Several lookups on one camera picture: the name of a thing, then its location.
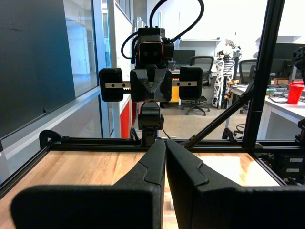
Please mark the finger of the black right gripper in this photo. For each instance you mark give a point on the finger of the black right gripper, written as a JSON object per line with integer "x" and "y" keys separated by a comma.
{"x": 163, "y": 86}
{"x": 139, "y": 86}

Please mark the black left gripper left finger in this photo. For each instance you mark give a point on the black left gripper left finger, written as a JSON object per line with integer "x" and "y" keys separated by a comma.
{"x": 95, "y": 205}

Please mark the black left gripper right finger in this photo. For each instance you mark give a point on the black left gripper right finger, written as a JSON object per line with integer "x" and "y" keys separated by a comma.
{"x": 226, "y": 207}

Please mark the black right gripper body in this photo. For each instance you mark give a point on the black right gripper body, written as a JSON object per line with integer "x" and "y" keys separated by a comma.
{"x": 110, "y": 93}

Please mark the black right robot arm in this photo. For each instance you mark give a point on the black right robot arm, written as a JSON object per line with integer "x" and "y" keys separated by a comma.
{"x": 151, "y": 121}

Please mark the yellow cabinet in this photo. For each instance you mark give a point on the yellow cabinet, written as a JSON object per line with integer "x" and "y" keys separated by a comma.
{"x": 175, "y": 93}

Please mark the black computer monitor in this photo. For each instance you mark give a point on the black computer monitor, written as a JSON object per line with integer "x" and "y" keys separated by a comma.
{"x": 187, "y": 55}
{"x": 286, "y": 51}

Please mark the white partition with red base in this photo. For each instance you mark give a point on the white partition with red base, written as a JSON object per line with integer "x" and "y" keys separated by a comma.
{"x": 124, "y": 47}

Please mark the black mesh office chair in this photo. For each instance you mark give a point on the black mesh office chair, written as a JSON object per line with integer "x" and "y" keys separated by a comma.
{"x": 202, "y": 61}
{"x": 245, "y": 69}

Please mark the white lattice stand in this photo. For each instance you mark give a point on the white lattice stand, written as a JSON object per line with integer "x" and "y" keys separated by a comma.
{"x": 219, "y": 71}

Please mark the black box with white labels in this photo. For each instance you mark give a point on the black box with white labels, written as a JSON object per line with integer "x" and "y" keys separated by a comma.
{"x": 276, "y": 167}

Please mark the white office desk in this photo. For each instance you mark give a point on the white office desk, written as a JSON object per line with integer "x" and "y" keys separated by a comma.
{"x": 281, "y": 112}

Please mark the red plastic container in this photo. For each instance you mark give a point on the red plastic container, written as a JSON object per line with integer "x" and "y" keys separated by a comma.
{"x": 295, "y": 94}

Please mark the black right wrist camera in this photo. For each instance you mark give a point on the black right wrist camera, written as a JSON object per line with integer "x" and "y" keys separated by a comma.
{"x": 150, "y": 51}

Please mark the grey aluminium window frame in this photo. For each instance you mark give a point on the grey aluminium window frame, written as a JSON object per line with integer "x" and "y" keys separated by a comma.
{"x": 71, "y": 105}

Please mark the black aluminium table frame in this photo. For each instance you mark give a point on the black aluminium table frame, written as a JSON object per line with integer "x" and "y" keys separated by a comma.
{"x": 95, "y": 142}

